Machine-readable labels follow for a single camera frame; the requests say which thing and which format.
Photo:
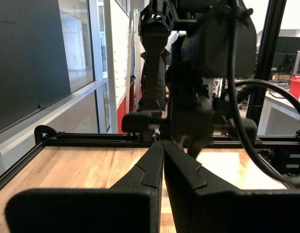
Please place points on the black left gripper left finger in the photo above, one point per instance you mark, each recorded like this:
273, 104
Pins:
91, 208

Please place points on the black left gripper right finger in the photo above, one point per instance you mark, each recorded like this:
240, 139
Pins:
237, 211

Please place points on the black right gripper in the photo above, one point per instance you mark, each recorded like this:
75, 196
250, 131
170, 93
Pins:
188, 116

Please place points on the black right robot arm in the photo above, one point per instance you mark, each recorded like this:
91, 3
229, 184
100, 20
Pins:
220, 43

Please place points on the white desk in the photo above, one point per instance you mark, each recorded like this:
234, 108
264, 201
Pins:
281, 114

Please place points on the red bucket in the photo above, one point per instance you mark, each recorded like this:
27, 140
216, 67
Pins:
298, 87

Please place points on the black computer monitor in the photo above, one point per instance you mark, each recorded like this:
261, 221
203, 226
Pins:
293, 44

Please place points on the black aluminium frame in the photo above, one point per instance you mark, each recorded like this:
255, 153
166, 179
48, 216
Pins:
91, 138

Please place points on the aluminium window frame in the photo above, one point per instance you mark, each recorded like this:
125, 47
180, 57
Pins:
67, 103

